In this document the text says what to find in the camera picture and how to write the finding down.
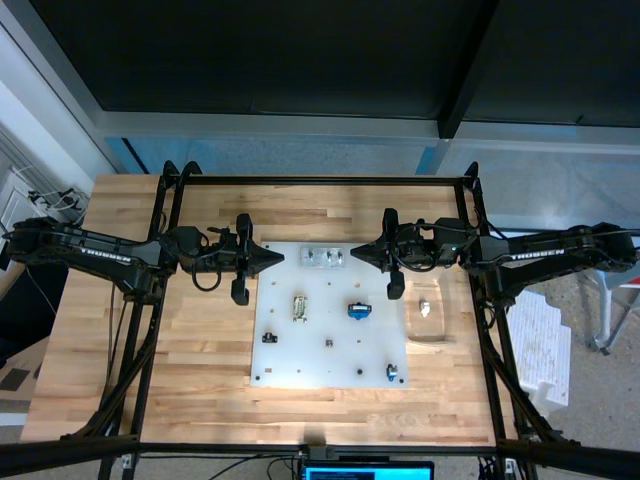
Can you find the white connector plug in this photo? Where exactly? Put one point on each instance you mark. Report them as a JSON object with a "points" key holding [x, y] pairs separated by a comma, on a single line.
{"points": [[424, 307]]}

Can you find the cardboard box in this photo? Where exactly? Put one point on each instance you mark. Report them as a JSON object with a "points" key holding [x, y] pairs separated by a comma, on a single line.
{"points": [[20, 365]]}

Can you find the beige rectangular connector housing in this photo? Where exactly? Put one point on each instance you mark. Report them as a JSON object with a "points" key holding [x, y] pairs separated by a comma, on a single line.
{"points": [[299, 307]]}

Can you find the small black clamp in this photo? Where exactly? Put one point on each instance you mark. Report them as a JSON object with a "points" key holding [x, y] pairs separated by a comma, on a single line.
{"points": [[270, 338]]}

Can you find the silver corner bracket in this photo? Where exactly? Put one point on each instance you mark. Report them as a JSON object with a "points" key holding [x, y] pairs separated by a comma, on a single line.
{"points": [[510, 466], [127, 461]]}

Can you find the blue RJ45 socket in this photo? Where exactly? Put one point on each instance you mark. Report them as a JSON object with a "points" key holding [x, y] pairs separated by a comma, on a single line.
{"points": [[388, 373]]}

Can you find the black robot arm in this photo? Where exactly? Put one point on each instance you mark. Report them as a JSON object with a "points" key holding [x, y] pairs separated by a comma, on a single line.
{"points": [[540, 257], [100, 252]]}

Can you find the blue D-sub connector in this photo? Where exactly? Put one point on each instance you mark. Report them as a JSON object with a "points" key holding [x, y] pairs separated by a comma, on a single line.
{"points": [[357, 314]]}

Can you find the black mounting block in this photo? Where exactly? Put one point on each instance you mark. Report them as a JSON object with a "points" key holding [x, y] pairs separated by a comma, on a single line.
{"points": [[320, 450]]}

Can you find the laptop screen with blue edge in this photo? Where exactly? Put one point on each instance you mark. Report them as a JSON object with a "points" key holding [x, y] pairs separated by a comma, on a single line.
{"points": [[365, 472]]}

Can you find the white foam block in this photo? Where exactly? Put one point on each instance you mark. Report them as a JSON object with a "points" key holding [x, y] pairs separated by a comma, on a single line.
{"points": [[542, 350]]}

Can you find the grey metal stand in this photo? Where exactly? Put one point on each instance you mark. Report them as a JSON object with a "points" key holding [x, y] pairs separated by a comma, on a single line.
{"points": [[604, 317]]}

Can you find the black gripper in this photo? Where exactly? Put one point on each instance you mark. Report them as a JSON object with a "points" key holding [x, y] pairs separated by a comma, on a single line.
{"points": [[415, 252], [227, 255]]}

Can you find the black aluminium frame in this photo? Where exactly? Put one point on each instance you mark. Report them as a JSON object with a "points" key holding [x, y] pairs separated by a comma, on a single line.
{"points": [[320, 179]]}

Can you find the white power strip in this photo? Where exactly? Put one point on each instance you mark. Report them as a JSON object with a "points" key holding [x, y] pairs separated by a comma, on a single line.
{"points": [[55, 200]]}

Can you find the white task board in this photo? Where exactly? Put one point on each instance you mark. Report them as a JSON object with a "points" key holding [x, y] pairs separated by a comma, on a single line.
{"points": [[320, 310]]}

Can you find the clear plastic tub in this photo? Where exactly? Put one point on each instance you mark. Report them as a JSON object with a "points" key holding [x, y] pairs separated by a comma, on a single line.
{"points": [[435, 330]]}

